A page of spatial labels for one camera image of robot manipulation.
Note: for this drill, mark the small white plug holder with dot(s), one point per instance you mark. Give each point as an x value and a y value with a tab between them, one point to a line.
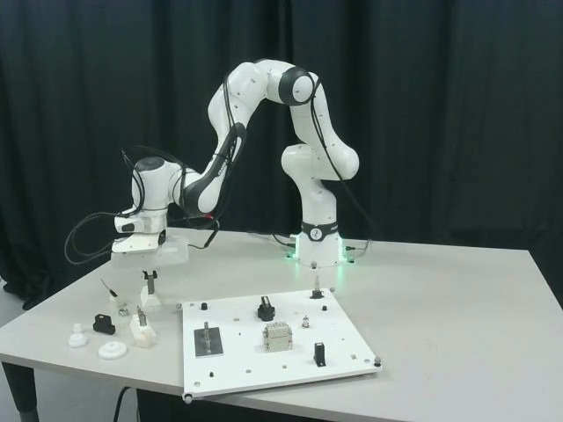
115	299

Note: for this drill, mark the black D-SUB plug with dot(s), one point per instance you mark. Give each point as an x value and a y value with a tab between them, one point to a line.
103	324

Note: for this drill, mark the white large gear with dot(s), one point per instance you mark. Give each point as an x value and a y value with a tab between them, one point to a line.
112	351

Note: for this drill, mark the white medium gear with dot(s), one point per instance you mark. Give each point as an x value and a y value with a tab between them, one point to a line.
75	341

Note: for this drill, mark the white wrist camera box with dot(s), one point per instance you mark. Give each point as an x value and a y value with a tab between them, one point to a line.
129	224

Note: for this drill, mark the flat white mounting plate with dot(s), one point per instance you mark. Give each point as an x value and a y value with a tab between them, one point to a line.
136	245

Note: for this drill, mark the white round peg holder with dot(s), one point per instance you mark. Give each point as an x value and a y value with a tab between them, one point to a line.
140	329

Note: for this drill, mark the white square peg holder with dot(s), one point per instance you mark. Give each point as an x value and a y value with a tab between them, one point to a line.
149	300

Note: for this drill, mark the largest metal square peg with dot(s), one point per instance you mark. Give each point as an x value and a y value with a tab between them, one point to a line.
151	287

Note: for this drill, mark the cream cube holder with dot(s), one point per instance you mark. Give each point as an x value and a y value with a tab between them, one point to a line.
146	340

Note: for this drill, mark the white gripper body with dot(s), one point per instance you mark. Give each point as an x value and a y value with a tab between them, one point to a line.
173	252

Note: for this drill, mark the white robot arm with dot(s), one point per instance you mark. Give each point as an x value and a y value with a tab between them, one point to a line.
316	198

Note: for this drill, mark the thick metal round peg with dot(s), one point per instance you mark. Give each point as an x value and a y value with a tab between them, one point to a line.
144	318

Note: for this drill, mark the grey upright plug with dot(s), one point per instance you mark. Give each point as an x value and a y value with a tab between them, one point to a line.
316	285

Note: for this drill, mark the thin black rod red tag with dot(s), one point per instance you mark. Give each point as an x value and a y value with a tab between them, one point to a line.
212	237

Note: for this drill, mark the white small gear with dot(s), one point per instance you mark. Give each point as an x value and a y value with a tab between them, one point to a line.
78	328

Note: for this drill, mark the metal bolt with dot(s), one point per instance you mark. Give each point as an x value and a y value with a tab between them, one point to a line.
122	311

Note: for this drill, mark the black curtain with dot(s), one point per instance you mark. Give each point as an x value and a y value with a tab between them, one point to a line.
440	110

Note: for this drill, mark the white task board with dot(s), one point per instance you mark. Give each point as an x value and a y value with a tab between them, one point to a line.
237	351

